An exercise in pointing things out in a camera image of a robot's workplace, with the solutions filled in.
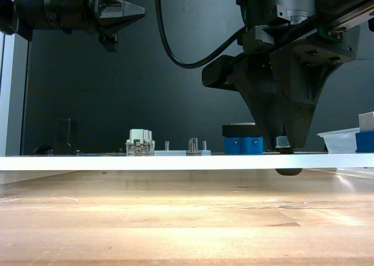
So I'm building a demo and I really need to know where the silver M12 hex nut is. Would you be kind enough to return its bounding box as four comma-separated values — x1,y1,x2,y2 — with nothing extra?
273,135,292,149

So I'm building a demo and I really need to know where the blue socket with black plug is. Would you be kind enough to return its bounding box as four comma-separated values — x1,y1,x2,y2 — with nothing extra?
221,122,265,155

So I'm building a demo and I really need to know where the clear plastic tub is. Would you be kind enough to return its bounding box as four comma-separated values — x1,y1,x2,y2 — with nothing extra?
317,127,362,154

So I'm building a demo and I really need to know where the small metal connector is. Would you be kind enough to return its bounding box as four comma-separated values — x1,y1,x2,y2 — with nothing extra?
186,136,202,156

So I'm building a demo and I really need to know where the aluminium block with studs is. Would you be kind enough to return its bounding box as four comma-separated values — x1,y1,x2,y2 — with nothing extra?
154,140,212,157

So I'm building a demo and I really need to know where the small blue white connector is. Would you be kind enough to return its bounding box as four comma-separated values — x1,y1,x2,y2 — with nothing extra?
355,110,374,153

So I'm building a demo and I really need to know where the black clamp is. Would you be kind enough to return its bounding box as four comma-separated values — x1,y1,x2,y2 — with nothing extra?
32,118,81,156

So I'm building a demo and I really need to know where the white board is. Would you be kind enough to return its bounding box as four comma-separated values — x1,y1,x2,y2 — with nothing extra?
0,152,374,172

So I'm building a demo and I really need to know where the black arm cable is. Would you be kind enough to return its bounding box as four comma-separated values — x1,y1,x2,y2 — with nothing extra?
153,0,248,70

